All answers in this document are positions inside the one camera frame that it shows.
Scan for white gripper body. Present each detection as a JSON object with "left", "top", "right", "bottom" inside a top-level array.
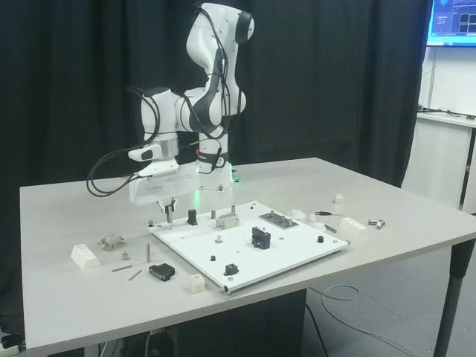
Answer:
[{"left": 128, "top": 165, "right": 200, "bottom": 207}]

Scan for black looping camera cable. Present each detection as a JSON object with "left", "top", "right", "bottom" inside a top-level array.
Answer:
[{"left": 86, "top": 147, "right": 150, "bottom": 199}]

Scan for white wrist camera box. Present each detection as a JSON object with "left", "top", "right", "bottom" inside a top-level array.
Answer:
[{"left": 127, "top": 144, "right": 163, "bottom": 163}]

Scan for grey floor cable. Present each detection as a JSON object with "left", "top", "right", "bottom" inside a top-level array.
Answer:
[{"left": 308, "top": 283, "right": 442, "bottom": 357}]

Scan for white peg holder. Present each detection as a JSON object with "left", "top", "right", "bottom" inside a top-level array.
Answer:
[
  {"left": 339, "top": 216, "right": 370, "bottom": 239},
  {"left": 70, "top": 242, "right": 102, "bottom": 269}
]

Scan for black table leg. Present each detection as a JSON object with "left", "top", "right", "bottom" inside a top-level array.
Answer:
[{"left": 432, "top": 242, "right": 468, "bottom": 357}]

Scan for grey metal connector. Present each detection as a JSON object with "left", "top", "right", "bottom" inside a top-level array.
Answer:
[{"left": 97, "top": 233, "right": 125, "bottom": 251}]

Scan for black cables on cabinet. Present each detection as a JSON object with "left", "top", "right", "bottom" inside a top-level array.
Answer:
[{"left": 416, "top": 105, "right": 476, "bottom": 120}]

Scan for white task board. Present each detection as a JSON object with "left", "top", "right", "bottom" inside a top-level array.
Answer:
[{"left": 147, "top": 200, "right": 352, "bottom": 295}]

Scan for blue screen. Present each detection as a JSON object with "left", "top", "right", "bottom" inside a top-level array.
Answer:
[{"left": 425, "top": 0, "right": 476, "bottom": 48}]

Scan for black rod with red tag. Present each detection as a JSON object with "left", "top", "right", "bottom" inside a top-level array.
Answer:
[{"left": 176, "top": 138, "right": 204, "bottom": 155}]

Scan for black box under table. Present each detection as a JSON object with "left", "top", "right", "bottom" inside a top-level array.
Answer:
[{"left": 162, "top": 286, "right": 310, "bottom": 357}]

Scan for black curtain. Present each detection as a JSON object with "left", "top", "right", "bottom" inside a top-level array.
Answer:
[{"left": 0, "top": 0, "right": 435, "bottom": 335}]

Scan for black D-SUB plug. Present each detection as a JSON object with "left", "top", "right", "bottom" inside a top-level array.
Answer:
[{"left": 147, "top": 263, "right": 178, "bottom": 281}]

